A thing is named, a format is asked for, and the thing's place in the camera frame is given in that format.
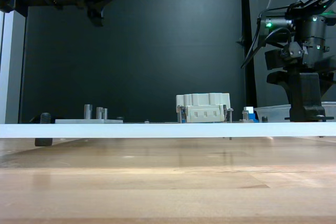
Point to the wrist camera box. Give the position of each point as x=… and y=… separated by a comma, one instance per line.
x=274, y=60

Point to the black USB port holder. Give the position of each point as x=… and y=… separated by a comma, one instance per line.
x=304, y=103

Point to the clear plastic tub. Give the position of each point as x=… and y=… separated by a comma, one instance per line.
x=273, y=113

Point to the white and blue socket block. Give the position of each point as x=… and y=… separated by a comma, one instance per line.
x=250, y=111

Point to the black wall post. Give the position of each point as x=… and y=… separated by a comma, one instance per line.
x=248, y=82

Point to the white task board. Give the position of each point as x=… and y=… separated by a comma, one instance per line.
x=168, y=130

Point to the silver metal post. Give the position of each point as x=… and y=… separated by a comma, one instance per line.
x=88, y=111
x=99, y=113
x=105, y=113

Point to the small black screw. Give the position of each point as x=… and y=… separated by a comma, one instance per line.
x=264, y=119

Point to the grey metal plate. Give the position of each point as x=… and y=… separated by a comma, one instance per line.
x=78, y=121

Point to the blue clamp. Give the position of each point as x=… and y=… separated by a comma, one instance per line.
x=184, y=117

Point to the beige multi-pin connector housing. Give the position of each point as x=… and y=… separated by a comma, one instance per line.
x=207, y=108

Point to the small silver socket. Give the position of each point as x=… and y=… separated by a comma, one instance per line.
x=245, y=117

